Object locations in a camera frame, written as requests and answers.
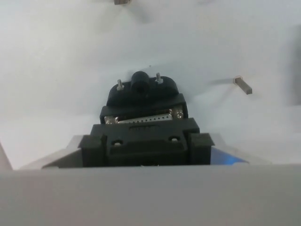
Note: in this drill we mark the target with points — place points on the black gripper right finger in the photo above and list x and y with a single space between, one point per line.
200 149

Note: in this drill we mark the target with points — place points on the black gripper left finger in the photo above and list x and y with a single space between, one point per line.
92 150

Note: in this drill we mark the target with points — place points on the black D-SUB plug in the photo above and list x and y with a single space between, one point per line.
145 131

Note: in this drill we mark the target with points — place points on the metal square peg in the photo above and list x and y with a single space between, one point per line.
122 2
242 85

